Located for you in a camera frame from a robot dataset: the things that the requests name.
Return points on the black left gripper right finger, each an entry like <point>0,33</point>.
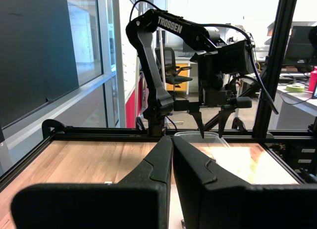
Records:
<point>247,206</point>

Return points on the red wall panel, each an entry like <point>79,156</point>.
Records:
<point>131,107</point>

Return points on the clear plastic container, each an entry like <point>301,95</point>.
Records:
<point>213,136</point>

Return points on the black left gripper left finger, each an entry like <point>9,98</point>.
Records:
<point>86,206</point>

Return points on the black office chair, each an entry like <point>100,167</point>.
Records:
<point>182,78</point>

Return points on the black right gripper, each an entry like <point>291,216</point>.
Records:
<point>210,90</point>

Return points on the white office desk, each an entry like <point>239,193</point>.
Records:
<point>297,96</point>

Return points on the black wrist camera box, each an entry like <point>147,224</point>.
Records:
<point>235,57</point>

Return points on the black computer monitor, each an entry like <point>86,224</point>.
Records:
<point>299,46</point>

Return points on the white window post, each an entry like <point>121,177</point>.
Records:
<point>119,65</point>

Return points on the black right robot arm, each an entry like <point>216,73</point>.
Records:
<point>171,25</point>

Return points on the pink bottle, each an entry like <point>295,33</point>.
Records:
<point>313,78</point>

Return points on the black aluminium frame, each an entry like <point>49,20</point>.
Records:
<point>99,132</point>

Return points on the green tape roll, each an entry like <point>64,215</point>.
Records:
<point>296,88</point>

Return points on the yellow cabinet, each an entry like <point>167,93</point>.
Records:
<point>184,86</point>

